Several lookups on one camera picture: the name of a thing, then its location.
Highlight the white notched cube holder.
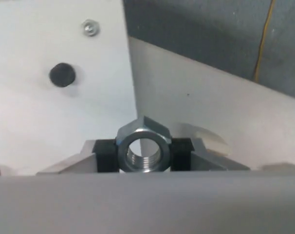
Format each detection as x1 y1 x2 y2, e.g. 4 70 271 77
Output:
173 121 230 156

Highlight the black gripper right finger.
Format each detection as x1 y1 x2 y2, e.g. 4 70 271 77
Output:
170 137 250 173

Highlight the thin yellow cable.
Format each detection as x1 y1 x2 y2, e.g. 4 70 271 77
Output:
253 0 276 81

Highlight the white task board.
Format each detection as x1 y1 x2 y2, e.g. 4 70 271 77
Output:
0 0 139 175

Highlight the metal hex bolt nut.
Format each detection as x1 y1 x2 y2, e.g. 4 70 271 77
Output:
115 116 173 174

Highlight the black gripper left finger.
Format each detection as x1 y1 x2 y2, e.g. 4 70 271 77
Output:
37 138 119 174

